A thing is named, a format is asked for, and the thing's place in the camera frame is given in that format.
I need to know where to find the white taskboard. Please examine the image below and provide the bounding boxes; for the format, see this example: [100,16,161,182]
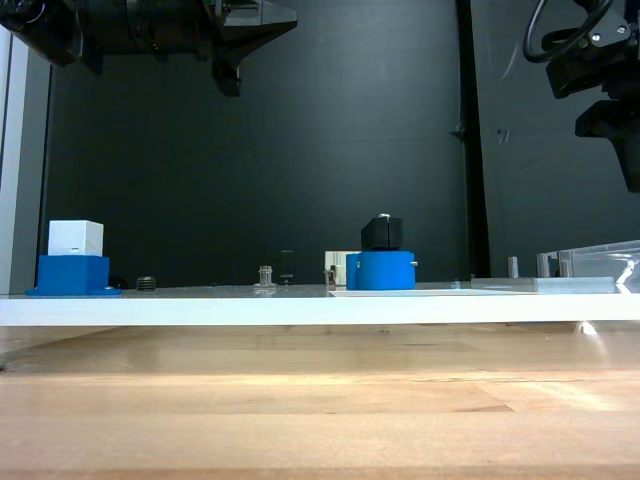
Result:
[0,285,640,329]

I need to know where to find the clear plastic tub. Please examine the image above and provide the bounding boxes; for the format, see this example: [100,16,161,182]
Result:
[536,238,640,295]

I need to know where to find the grey metal block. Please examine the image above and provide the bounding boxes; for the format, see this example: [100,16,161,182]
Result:
[469,275,616,294]

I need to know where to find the small clear metal fitting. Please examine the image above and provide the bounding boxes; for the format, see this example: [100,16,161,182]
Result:
[253,264,278,297]

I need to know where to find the beige connector housing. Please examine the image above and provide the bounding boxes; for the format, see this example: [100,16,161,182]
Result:
[323,249,357,291]

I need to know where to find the black plug silver top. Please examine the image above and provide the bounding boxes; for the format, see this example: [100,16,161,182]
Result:
[359,213,404,252]

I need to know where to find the white square block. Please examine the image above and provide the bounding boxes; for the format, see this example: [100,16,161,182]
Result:
[48,218,105,258]

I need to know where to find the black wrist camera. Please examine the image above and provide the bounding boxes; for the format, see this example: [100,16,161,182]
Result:
[544,47,632,100]

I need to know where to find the black looped camera cable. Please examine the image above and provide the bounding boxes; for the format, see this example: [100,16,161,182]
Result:
[522,0,617,65]

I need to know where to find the black aluminium frame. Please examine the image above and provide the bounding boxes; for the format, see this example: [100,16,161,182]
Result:
[453,0,493,278]

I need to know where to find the grey window frame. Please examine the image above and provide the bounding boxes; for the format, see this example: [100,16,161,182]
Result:
[0,22,52,295]

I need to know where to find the blue round mount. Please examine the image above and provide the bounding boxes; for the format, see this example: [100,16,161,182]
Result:
[344,248,419,292]

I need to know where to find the blue square mount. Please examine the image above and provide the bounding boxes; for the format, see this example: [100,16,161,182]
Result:
[24,253,124,299]

